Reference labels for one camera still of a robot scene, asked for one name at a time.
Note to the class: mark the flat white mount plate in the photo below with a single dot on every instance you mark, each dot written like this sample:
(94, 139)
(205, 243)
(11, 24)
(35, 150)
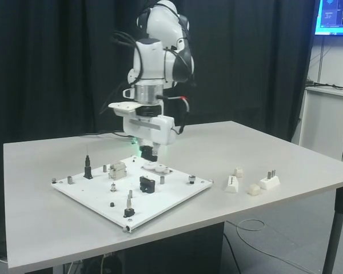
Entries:
(125, 105)

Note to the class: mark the black curtain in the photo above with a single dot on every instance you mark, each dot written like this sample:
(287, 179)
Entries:
(45, 71)

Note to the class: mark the small white cube holder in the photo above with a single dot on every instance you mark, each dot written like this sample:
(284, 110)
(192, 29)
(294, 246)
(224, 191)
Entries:
(238, 172)
(254, 190)

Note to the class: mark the black D-SUB plug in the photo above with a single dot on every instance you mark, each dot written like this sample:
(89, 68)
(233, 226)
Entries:
(147, 152)

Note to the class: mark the round ribbed waterproof plug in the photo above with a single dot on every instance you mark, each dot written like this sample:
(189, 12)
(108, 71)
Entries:
(191, 179)

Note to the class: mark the white wedge-shaped peg holder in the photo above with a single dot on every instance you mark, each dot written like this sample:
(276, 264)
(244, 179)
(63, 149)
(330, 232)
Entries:
(270, 184)
(231, 187)

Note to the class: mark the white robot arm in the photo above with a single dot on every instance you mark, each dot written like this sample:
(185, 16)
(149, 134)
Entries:
(148, 57)

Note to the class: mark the white task board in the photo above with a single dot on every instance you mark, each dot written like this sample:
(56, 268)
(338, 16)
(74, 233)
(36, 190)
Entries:
(97, 197)

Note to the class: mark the metal BNC plug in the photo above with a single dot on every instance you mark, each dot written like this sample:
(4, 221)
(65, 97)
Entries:
(113, 187)

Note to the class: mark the dark grey table leg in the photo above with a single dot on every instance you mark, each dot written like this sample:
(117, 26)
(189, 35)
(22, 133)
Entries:
(335, 234)

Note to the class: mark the white large gear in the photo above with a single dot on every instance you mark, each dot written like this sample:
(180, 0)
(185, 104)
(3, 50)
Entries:
(150, 165)

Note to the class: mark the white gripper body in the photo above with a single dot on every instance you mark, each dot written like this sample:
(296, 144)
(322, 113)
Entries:
(148, 128)

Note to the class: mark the white cabinet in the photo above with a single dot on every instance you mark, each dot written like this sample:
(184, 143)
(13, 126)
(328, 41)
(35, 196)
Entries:
(326, 122)

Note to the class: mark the white small gear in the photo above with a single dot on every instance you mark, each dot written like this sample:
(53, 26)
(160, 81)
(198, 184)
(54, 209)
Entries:
(167, 171)

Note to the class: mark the blue screen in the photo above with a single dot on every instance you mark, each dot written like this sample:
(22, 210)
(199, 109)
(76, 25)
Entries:
(335, 17)

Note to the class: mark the beige rectangular connector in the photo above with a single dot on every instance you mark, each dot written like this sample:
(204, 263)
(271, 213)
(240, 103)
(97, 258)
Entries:
(118, 171)

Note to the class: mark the metal square peg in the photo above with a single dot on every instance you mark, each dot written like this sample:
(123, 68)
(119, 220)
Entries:
(273, 174)
(70, 180)

